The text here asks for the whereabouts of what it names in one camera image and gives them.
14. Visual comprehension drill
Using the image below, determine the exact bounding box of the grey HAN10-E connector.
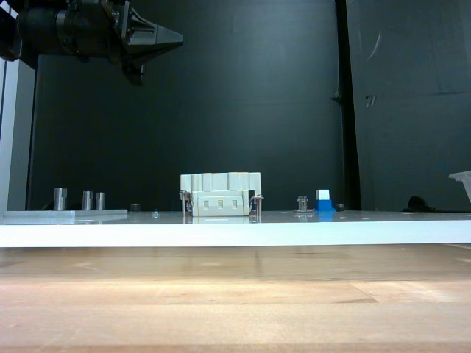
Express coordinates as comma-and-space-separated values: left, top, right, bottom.
179, 171, 264, 218

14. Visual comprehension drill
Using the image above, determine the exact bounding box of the small blue white connector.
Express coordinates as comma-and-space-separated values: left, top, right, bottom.
314, 189, 335, 213

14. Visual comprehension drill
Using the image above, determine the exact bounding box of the flat aluminium plate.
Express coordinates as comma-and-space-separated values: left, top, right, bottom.
2, 208, 129, 216

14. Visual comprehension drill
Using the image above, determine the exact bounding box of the white board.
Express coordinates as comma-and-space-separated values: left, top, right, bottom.
0, 210, 471, 248

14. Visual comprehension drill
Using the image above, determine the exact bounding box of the clear plastic tub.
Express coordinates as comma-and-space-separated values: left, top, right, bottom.
447, 171, 471, 203

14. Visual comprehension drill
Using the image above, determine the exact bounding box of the large silver metal post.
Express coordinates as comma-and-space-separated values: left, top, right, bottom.
54, 187, 68, 211

